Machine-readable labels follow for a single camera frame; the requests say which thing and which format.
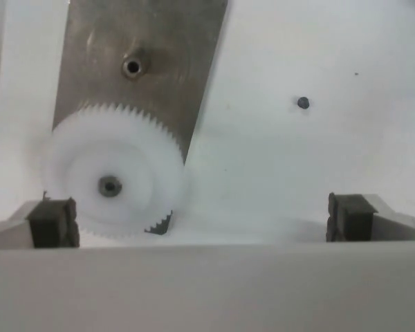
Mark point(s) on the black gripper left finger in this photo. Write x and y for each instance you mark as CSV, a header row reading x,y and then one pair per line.
x,y
52,224

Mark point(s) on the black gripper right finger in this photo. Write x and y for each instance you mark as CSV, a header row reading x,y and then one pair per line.
x,y
349,218

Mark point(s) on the white large gear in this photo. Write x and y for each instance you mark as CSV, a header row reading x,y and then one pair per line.
x,y
124,155

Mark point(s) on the white task board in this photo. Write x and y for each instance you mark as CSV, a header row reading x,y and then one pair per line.
x,y
297,145

